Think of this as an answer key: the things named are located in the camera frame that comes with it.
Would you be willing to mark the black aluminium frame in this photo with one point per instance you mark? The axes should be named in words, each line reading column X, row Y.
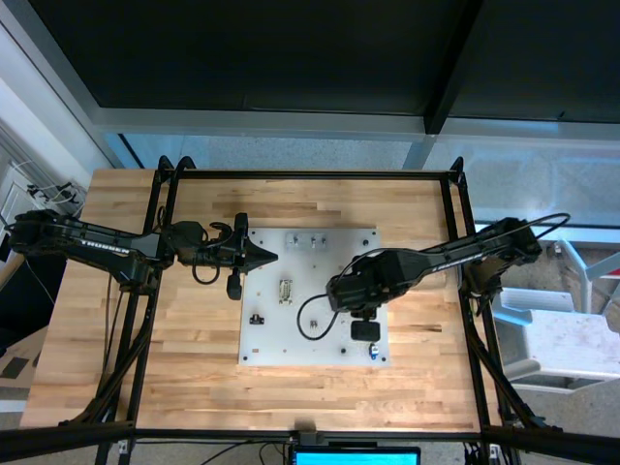
column 310, row 174

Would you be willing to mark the black computer monitor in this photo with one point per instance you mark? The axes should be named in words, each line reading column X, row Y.
column 29, row 300

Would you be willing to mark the blue-lit screen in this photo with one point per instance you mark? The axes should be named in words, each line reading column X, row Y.
column 353, row 457

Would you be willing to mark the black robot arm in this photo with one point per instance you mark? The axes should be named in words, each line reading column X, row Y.
column 436, row 257
column 106, row 247

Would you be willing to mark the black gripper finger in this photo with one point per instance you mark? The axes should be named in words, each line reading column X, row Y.
column 259, row 251
column 258, row 260

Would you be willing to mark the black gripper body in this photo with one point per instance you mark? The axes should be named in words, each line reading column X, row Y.
column 239, row 252
column 365, row 331

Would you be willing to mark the white mounting board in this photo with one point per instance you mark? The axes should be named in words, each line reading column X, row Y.
column 271, row 339

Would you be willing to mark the small black connector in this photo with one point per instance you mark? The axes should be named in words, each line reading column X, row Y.
column 256, row 319

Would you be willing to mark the aluminium block with two posts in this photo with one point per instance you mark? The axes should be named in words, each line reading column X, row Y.
column 305, row 242

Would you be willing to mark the small socket on blue mount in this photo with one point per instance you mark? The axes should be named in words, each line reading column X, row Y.
column 373, row 351

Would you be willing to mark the white plastic stool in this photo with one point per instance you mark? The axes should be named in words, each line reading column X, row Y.
column 567, row 339

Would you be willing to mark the grey connector housing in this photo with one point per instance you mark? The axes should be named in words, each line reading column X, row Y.
column 286, row 290

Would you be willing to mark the grey metal stand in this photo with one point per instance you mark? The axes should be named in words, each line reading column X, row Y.
column 574, row 257

